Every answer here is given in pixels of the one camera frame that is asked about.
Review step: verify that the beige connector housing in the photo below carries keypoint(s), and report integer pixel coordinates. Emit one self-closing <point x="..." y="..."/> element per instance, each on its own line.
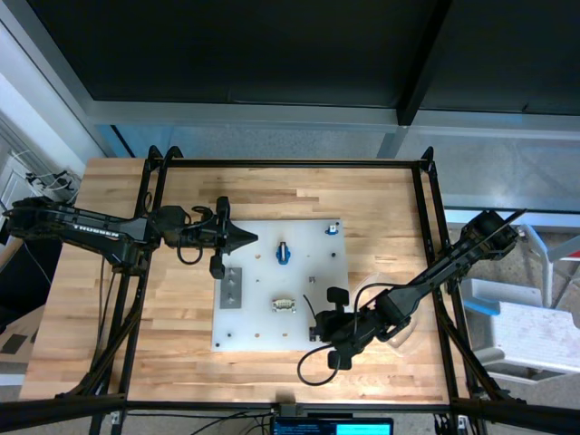
<point x="283" y="306"/>

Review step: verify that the grey aluminium partition frame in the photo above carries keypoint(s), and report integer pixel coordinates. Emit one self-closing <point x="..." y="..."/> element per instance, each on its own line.
<point x="272" y="113"/>

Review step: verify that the silver metal bar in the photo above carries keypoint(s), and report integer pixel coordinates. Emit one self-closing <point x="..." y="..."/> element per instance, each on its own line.
<point x="283" y="250"/>

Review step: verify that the blue plastic clamp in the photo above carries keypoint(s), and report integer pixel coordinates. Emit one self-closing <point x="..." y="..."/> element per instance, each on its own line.
<point x="277" y="259"/>

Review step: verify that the white mounting board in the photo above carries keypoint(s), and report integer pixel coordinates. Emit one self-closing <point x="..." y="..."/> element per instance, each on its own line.
<point x="263" y="326"/>

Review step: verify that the blue-edged screen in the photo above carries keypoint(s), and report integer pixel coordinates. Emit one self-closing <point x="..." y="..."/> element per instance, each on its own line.
<point x="353" y="428"/>

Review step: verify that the clear plastic tub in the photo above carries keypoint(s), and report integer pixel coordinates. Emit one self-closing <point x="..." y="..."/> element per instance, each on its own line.
<point x="405" y="340"/>

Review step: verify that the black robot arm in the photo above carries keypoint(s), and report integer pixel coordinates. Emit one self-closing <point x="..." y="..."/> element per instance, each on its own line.
<point x="90" y="226"/>
<point x="435" y="276"/>

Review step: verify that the black wall post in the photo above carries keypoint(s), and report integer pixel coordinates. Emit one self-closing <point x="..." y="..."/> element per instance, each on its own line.
<point x="421" y="68"/>

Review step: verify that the grey metal plate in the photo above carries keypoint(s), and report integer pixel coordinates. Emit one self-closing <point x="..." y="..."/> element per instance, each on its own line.
<point x="224" y="303"/>

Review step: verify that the white metal chair frame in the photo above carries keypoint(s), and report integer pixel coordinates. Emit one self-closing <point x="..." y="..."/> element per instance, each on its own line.
<point x="545" y="272"/>

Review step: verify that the blue holder with white cube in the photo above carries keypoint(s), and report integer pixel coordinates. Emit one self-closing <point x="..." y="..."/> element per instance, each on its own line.
<point x="329" y="231"/>

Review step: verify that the white step stool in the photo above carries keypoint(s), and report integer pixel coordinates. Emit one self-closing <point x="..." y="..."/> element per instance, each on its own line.
<point x="534" y="335"/>

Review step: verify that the brown cardboard box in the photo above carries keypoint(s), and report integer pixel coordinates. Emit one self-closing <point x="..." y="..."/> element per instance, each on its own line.
<point x="18" y="344"/>

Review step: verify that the black metal table frame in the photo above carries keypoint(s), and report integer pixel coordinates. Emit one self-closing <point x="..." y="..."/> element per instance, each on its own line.
<point x="294" y="163"/>

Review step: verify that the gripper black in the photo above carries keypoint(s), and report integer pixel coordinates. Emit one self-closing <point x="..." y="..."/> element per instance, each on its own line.
<point x="220" y="235"/>
<point x="346" y="333"/>

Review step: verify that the small black camera box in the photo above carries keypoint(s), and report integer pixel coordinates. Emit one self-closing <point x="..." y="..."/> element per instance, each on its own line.
<point x="287" y="408"/>

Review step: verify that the black USB hub socket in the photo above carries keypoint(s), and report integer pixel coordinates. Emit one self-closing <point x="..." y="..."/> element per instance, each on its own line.
<point x="312" y="338"/>

